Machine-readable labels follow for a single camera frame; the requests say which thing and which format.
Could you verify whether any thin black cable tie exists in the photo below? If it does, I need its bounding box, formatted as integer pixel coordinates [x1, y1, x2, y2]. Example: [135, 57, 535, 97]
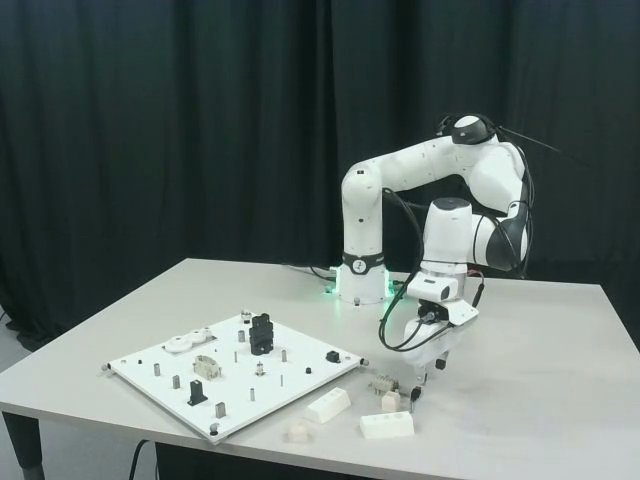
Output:
[496, 125, 601, 172]

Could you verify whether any white flat mounting plate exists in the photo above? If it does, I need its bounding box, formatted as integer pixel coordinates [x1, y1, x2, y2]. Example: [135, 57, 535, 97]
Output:
[445, 298, 481, 327]

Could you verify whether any long white peg holder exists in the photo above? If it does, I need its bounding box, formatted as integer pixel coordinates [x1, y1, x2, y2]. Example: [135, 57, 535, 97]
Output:
[305, 386, 352, 424]
[359, 410, 417, 442]

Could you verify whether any black cable under table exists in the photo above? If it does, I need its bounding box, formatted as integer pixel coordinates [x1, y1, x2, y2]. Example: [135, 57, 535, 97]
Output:
[131, 438, 152, 480]

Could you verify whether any black table leg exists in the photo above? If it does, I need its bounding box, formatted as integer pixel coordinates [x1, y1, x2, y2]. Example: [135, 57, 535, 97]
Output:
[1, 411, 42, 480]

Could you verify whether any black curtain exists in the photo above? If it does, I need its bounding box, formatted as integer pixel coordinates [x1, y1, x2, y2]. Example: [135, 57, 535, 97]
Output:
[0, 0, 640, 334]

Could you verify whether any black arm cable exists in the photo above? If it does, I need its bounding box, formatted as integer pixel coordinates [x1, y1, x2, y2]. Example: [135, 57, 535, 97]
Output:
[492, 139, 535, 281]

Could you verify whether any beige waterproof plug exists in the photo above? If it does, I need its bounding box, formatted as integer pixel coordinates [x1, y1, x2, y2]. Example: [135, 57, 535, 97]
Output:
[368, 376, 402, 399]

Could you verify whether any white task board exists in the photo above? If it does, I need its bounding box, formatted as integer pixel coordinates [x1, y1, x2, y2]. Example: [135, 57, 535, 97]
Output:
[101, 308, 371, 443]

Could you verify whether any black D-SUB plug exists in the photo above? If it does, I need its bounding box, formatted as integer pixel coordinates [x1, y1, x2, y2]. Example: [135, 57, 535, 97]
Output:
[247, 313, 276, 357]

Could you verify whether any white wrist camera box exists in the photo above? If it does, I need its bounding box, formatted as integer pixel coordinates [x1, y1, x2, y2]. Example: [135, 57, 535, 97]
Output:
[406, 275, 459, 305]

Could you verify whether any beige waterproof socket connector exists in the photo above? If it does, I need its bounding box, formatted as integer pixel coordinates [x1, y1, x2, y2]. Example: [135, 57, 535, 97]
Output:
[192, 354, 224, 375]

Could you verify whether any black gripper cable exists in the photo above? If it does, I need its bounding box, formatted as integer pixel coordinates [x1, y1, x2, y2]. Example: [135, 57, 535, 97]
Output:
[376, 186, 432, 352]

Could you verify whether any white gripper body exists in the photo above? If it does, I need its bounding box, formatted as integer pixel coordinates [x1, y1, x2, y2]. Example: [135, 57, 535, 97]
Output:
[401, 316, 465, 375]

